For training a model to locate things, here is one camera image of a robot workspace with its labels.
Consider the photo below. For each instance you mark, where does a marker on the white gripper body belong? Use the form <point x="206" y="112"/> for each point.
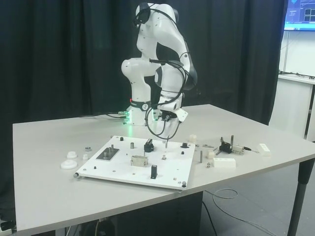
<point x="169" y="129"/>

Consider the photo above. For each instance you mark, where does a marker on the metal square peg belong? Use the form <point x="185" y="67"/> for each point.
<point x="231" y="141"/>
<point x="166" y="144"/>

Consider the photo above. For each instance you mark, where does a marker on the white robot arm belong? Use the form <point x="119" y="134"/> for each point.
<point x="147" y="71"/>

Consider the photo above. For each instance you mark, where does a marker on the metal round peg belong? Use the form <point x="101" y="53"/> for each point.
<point x="201" y="156"/>

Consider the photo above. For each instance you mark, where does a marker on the long white peg holder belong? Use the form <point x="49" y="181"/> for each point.
<point x="225" y="163"/>
<point x="264" y="149"/>

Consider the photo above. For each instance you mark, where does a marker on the white task board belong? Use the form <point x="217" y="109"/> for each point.
<point x="123" y="169"/>

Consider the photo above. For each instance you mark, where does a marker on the thin black rod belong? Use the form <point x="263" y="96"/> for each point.
<point x="251" y="150"/>

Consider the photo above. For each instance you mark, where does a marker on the metal bolt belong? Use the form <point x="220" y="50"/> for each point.
<point x="88" y="148"/>

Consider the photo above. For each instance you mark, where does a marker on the white small gear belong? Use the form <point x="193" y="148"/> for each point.
<point x="85" y="157"/>

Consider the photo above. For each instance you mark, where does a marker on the white medium gear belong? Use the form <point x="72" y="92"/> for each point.
<point x="71" y="155"/>

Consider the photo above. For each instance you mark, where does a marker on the white large gear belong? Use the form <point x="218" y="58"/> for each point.
<point x="67" y="164"/>

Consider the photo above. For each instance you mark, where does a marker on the black curtain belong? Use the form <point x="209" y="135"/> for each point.
<point x="61" y="61"/>

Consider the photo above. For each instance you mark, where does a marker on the black table leg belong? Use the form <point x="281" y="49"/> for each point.
<point x="297" y="196"/>

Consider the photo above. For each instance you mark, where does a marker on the blue screen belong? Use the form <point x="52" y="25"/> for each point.
<point x="300" y="14"/>

